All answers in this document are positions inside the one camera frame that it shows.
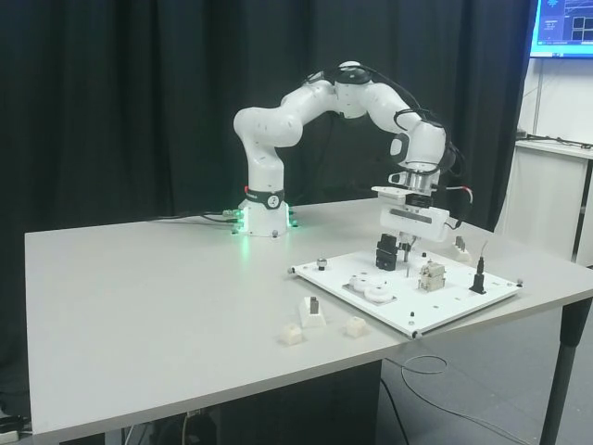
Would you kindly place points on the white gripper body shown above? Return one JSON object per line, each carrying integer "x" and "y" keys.
{"x": 417, "y": 225}

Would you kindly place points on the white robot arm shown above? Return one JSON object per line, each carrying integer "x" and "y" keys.
{"x": 264, "y": 139}

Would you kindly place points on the white round peg holder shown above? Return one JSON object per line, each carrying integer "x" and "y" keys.
{"x": 458, "y": 254}

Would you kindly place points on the white square peg holder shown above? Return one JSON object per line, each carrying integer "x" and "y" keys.
{"x": 311, "y": 317}

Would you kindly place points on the black D-SUB plug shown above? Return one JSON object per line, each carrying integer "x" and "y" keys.
{"x": 386, "y": 255}

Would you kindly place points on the black adapter band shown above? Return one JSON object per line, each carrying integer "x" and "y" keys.
{"x": 419, "y": 201}

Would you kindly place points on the grey rectangular waterproof plug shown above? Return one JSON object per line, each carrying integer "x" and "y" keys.
{"x": 431, "y": 278}

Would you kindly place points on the flat white mounting plate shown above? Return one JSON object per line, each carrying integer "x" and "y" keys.
{"x": 389, "y": 190}

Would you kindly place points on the white large gear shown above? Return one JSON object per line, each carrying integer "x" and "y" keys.
{"x": 378, "y": 296}

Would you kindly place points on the white medium gear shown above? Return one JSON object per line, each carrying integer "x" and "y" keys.
{"x": 357, "y": 283}

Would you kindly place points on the white task board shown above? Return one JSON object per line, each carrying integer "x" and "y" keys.
{"x": 440, "y": 310}

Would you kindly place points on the round metal BNC plug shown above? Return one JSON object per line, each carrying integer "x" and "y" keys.
{"x": 321, "y": 265}

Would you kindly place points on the small white plug holder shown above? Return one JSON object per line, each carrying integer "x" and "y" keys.
{"x": 291, "y": 335}
{"x": 356, "y": 327}

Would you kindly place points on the white cabinet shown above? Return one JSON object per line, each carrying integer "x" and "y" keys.
{"x": 546, "y": 204}

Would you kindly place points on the dark table leg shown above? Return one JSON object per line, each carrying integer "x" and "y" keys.
{"x": 571, "y": 371}

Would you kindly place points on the blue screen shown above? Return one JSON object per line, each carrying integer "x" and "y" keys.
{"x": 563, "y": 28}

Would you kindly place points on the black curtain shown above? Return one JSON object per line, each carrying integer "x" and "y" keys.
{"x": 116, "y": 116}

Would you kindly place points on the white camera box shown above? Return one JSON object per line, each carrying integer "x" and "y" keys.
{"x": 398, "y": 178}

